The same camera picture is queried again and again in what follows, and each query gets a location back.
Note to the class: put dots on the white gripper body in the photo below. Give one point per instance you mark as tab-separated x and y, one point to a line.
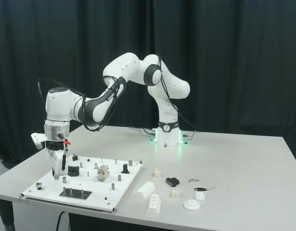
55	160

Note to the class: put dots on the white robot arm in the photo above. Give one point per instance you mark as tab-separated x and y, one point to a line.
128	65

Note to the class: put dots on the white medium gear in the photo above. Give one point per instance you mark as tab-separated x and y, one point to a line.
190	205

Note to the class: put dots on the white small gear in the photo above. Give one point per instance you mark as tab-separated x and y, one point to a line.
200	196

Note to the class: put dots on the thin black rod red tag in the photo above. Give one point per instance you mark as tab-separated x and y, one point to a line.
63	162

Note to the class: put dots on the white task board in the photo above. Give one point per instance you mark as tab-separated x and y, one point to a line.
94	190

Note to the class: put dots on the dark table leg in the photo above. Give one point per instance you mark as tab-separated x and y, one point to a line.
4	214

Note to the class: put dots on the long white peg holder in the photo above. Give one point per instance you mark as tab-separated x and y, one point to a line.
145	190
153	204

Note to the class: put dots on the small white cube holder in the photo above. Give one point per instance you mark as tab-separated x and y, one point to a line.
174	193
157	172

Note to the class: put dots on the black D-SUB plug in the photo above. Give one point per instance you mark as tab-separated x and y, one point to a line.
173	181

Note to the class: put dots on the black curtain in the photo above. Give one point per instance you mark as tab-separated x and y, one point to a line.
42	36

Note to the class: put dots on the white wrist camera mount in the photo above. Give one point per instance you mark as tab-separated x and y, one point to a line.
38	139

